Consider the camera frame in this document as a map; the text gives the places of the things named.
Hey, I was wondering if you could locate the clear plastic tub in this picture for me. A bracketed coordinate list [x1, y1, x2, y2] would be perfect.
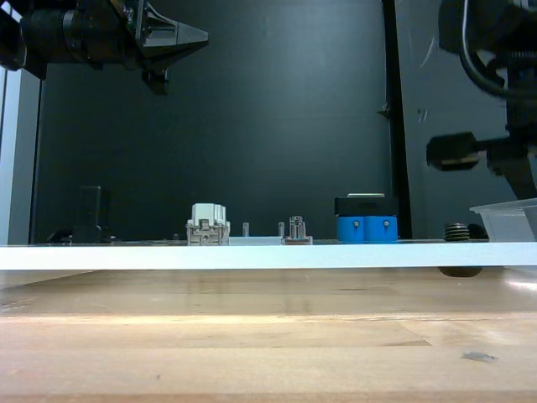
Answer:
[469, 198, 537, 243]

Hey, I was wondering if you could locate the black M12 threaded stud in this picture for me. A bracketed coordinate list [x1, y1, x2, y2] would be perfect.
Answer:
[444, 222, 472, 243]

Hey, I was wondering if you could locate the black rubber foot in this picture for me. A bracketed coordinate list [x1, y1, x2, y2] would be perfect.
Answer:
[437, 267, 482, 279]

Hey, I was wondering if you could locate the blue and black D-sub connector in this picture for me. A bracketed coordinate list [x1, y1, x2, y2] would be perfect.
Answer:
[334, 192, 399, 244]

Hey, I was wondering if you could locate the black clamp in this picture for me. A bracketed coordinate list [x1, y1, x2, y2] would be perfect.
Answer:
[45, 185, 121, 243]

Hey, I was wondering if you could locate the grey connector housing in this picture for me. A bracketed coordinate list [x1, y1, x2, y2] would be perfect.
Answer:
[185, 203, 232, 247]

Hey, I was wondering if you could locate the clear acrylic block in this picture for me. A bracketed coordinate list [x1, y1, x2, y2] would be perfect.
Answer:
[228, 236, 283, 246]

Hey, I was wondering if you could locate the white plastic board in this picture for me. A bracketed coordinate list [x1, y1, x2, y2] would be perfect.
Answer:
[0, 239, 537, 272]

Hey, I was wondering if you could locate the black wall pillar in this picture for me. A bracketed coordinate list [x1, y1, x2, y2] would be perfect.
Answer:
[379, 0, 414, 240]

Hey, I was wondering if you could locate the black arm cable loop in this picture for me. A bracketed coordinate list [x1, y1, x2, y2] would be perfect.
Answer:
[457, 0, 511, 100]

